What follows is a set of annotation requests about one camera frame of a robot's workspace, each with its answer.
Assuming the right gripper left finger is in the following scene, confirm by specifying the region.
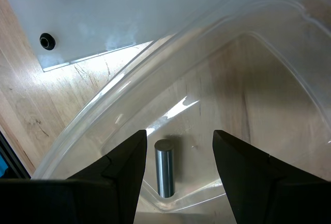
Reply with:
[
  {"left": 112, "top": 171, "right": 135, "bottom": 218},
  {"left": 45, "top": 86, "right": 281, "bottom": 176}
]
[{"left": 0, "top": 129, "right": 148, "bottom": 224}]

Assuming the clear plastic tub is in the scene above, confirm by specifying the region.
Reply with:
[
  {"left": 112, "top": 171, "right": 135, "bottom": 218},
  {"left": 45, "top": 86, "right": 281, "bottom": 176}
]
[{"left": 31, "top": 0, "right": 331, "bottom": 224}]

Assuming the white board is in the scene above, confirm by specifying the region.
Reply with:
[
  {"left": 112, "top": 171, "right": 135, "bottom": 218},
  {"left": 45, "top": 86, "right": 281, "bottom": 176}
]
[{"left": 0, "top": 0, "right": 272, "bottom": 73}]

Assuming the black round bushing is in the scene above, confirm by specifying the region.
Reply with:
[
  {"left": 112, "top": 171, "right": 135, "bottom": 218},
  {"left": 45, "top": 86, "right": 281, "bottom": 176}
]
[{"left": 39, "top": 33, "right": 56, "bottom": 51}]

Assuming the large steel cylinder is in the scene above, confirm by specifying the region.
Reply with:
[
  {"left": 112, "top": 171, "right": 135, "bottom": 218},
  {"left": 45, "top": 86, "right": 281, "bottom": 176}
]
[{"left": 154, "top": 139, "right": 176, "bottom": 199}]

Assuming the black frame rail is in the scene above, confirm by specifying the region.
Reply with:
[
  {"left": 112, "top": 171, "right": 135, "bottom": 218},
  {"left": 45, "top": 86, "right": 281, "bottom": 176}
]
[{"left": 0, "top": 130, "right": 33, "bottom": 181}]

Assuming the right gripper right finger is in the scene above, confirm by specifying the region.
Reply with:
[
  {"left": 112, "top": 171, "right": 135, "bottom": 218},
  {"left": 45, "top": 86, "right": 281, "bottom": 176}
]
[{"left": 212, "top": 129, "right": 331, "bottom": 224}]

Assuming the blue screen edge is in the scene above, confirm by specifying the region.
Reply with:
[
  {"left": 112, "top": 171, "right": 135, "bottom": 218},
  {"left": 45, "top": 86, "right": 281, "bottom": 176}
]
[{"left": 0, "top": 156, "right": 8, "bottom": 178}]

